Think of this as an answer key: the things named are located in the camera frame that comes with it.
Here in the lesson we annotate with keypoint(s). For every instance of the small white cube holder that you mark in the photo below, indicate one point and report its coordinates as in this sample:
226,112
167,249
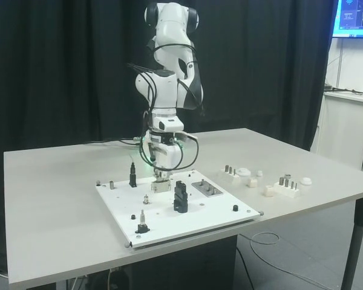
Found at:
269,191
252,182

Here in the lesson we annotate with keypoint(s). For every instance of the dark table leg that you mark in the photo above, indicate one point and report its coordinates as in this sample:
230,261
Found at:
355,241

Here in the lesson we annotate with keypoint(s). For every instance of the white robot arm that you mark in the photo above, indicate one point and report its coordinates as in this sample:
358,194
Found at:
169,30

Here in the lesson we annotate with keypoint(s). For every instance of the black cabinet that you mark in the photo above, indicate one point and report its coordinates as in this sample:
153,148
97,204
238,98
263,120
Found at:
184,266

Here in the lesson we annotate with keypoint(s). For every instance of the white small gear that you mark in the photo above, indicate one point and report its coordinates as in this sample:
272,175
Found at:
259,174

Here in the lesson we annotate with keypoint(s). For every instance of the white medium gear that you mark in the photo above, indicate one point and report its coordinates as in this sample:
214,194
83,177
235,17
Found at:
305,182

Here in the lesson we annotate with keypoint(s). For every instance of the silver plug with black base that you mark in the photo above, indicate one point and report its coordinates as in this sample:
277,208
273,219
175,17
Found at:
142,228

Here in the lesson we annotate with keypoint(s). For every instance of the black D-SUB plug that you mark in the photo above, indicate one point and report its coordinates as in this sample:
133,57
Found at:
180,196

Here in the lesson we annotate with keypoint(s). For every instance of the blue screen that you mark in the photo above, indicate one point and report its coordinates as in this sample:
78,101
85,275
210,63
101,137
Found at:
354,18

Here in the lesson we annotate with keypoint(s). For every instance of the white task board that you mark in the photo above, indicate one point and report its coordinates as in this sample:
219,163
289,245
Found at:
157,223

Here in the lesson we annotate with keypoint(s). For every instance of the black curtain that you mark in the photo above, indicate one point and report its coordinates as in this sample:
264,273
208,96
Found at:
63,75

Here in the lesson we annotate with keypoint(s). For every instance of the white large gear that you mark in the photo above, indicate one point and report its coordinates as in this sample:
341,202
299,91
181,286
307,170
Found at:
244,172

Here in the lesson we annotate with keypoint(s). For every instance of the white peg holder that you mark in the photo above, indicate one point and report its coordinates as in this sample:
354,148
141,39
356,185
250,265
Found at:
228,179
287,193

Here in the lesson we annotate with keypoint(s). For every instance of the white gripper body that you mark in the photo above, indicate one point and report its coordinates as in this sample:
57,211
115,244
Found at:
169,157

